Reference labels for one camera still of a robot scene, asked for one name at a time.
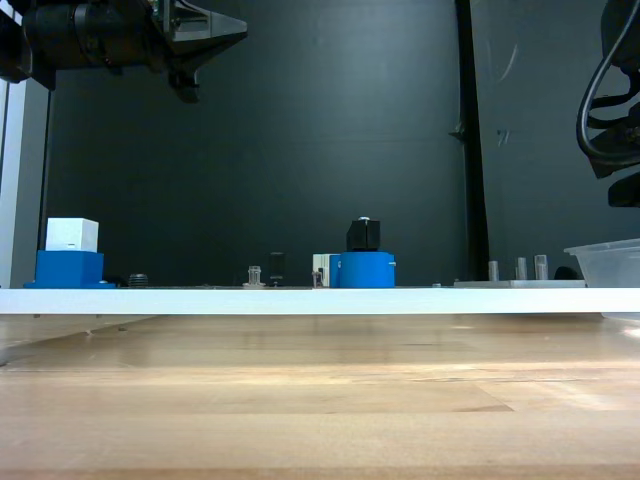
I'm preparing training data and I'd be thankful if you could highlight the white cube block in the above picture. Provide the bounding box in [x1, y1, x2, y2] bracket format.
[45, 216, 100, 253]

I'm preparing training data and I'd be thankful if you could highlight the grey metal peg holder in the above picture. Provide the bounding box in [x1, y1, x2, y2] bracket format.
[453, 278, 587, 290]

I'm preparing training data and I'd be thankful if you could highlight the white taskboard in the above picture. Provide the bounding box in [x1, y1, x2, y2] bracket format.
[0, 284, 640, 317]

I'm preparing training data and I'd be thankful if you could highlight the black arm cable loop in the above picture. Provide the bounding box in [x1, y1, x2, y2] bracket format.
[576, 19, 640, 164]

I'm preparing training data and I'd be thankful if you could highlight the black metal frame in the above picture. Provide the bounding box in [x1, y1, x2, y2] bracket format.
[448, 0, 490, 287]

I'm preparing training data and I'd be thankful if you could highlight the blue round connector mount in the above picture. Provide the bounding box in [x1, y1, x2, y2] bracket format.
[333, 251, 398, 290]

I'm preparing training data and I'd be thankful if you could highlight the small blue mount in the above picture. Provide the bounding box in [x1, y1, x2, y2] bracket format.
[23, 249, 119, 291]

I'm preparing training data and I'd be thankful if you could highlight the grey rectangular connector housing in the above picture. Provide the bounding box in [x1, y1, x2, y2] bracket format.
[312, 252, 342, 290]

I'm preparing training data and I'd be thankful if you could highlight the clear plastic tub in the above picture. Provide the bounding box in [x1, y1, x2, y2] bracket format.
[563, 238, 640, 324]

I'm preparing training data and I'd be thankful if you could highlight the black D-sub connector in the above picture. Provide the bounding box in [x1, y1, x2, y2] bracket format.
[345, 215, 380, 253]

